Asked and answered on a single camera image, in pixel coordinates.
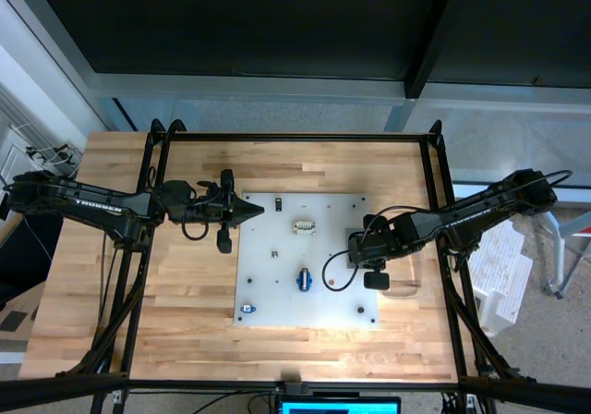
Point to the small black connector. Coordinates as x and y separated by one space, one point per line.
278 204

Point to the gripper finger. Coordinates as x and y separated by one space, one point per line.
247 214
247 205

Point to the clear plastic tub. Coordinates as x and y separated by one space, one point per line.
406 290

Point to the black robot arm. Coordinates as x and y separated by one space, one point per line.
466 210
97 203

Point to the beige connector housing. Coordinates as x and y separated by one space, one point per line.
305 227

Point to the small blue connector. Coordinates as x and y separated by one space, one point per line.
247 308

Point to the blue clamp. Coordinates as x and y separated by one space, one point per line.
312 281

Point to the brown cardboard box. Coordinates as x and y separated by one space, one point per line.
18 314

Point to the grey metal block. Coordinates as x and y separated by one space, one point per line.
353 231

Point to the grey metal stand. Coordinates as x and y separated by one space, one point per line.
558 247

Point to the silver bar in clamp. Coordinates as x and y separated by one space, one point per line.
304 279

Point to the laptop screen with blue edge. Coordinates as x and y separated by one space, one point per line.
337 407

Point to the small black camera box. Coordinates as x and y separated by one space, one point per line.
295 388

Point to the white square board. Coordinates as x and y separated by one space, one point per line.
277 303

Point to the white foam block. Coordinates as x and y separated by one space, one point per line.
498 280

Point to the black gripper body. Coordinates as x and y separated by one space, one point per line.
227 210
371 247

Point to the black metal frame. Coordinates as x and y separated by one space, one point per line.
295 137

